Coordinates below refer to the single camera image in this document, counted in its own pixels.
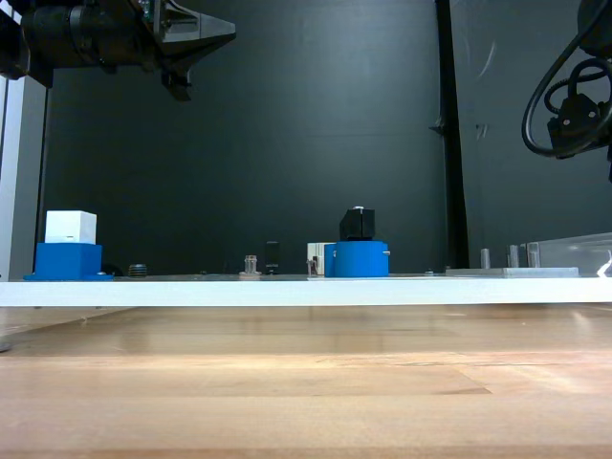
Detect white cube plug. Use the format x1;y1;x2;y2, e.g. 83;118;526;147
45;209;98;246

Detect blue square socket base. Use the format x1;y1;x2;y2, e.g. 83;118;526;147
23;242;115;281

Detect black block plug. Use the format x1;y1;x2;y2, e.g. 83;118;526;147
339;206;376;241

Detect beige rectangular connector housing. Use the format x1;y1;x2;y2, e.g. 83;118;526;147
306;242;336;277

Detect white assembly board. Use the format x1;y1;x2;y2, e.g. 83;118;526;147
0;274;612;308

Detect blue round holder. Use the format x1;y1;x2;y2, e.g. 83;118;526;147
323;240;391;278

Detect clear plastic tub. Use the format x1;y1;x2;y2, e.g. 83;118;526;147
527;232;612;278

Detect grey aluminium room frame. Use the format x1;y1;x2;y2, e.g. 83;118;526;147
0;76;49;281

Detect black metal frame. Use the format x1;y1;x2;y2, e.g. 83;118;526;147
431;0;470;270

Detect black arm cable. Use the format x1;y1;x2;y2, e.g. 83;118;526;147
521;28;592;159

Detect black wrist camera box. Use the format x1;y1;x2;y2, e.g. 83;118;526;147
547;95;604;160

